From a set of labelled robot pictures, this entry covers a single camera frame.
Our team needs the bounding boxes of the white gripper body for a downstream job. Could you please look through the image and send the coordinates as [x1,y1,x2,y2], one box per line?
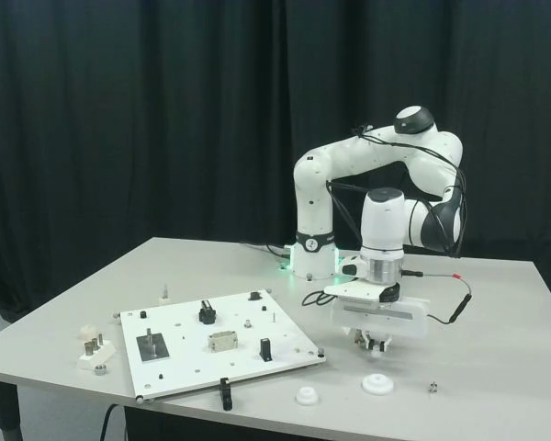
[332,296,430,340]

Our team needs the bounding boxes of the white large gear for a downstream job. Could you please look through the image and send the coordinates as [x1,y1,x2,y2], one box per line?
[361,374,395,395]

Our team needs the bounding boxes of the white medium gear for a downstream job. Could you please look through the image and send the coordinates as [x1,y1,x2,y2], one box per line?
[295,387,321,407]

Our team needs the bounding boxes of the flat white mounting plate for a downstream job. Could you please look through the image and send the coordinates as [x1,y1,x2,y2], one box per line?
[323,282,387,304]

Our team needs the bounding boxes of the white task board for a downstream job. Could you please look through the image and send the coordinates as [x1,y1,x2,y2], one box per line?
[114,288,327,401]

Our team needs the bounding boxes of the black D-SUB plug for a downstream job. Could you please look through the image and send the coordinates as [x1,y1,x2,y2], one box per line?
[219,376,235,411]

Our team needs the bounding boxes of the black under-table cabinet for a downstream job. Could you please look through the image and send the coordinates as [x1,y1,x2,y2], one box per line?
[123,403,304,441]

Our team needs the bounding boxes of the white peg holder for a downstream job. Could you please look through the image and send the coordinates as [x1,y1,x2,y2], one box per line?
[75,342,118,371]

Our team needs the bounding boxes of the black curtains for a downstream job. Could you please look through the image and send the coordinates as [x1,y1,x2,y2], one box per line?
[0,0,551,318]

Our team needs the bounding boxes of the dark table leg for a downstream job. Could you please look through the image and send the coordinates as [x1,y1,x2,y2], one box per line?
[0,377,20,441]

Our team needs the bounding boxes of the silver wrist ring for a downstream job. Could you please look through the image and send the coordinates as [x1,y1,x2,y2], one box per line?
[365,257,401,282]

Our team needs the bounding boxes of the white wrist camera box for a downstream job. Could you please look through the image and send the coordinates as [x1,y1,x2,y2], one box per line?
[340,256,368,280]

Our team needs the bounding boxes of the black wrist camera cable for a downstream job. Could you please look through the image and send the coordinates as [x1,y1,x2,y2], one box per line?
[301,288,339,308]

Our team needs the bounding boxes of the thin black rod on wire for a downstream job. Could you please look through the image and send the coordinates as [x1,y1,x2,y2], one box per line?
[401,269,474,325]

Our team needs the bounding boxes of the black base cable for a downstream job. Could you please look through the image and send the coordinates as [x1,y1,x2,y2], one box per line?
[242,242,296,259]

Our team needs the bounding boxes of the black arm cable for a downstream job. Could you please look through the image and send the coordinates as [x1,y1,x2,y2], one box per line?
[328,122,467,259]

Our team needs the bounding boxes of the black floor cable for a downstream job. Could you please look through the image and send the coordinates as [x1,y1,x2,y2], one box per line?
[101,402,126,441]

